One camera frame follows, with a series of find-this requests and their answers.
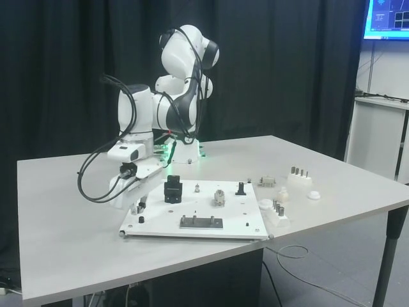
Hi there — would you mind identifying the flat white mounting plate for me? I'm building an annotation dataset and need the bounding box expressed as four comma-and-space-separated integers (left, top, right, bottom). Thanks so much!
132, 159, 169, 180

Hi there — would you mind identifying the white square peg holder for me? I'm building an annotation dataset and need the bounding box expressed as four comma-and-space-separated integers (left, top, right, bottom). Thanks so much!
285, 172, 313, 193

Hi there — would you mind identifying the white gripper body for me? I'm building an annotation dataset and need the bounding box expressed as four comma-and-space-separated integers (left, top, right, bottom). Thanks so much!
107, 172, 162, 211

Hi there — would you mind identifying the white round peg holder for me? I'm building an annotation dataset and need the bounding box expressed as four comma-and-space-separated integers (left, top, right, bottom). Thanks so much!
267, 207, 291, 228

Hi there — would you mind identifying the black D-SUB plug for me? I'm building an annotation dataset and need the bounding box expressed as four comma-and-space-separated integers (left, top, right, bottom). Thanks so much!
163, 175, 183, 205

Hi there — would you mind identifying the black table leg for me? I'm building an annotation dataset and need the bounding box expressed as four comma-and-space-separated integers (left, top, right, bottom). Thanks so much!
373, 209, 402, 307

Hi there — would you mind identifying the blue screen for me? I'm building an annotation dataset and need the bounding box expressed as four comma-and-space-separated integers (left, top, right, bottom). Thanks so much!
362, 0, 409, 41

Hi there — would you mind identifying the white task board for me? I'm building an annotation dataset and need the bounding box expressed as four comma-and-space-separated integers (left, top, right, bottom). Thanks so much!
118, 180, 275, 241

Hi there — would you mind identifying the black curtain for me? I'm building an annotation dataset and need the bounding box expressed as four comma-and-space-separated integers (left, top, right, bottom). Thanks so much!
0, 0, 365, 162

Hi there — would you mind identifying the thin black rod red tag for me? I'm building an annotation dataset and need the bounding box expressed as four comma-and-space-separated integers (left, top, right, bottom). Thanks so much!
161, 129, 178, 168

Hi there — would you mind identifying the grey floor cable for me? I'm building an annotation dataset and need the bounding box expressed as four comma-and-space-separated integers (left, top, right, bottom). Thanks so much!
271, 244, 311, 307

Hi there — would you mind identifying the silver wrist ring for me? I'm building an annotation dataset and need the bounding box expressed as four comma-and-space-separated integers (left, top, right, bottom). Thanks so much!
120, 130, 155, 148

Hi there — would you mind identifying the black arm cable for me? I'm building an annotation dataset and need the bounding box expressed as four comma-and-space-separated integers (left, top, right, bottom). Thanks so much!
101, 27, 208, 151

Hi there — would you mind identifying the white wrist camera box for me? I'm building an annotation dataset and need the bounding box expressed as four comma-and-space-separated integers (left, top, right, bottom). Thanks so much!
107, 143, 147, 162

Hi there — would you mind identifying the black camera cable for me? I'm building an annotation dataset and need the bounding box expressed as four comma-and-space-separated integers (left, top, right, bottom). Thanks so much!
76, 137, 128, 203

